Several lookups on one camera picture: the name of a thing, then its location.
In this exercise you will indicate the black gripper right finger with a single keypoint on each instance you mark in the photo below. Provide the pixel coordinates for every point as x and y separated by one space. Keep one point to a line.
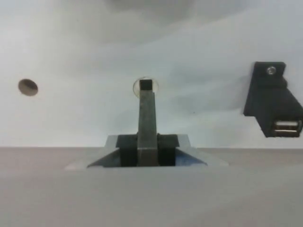
166 151

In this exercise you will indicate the metal square peg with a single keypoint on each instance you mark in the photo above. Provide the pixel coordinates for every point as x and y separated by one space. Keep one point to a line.
147 123

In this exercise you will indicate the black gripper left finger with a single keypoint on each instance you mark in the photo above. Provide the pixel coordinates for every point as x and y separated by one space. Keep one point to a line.
126 151

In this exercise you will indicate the white task board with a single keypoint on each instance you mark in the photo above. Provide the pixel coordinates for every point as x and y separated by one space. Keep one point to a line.
94 71

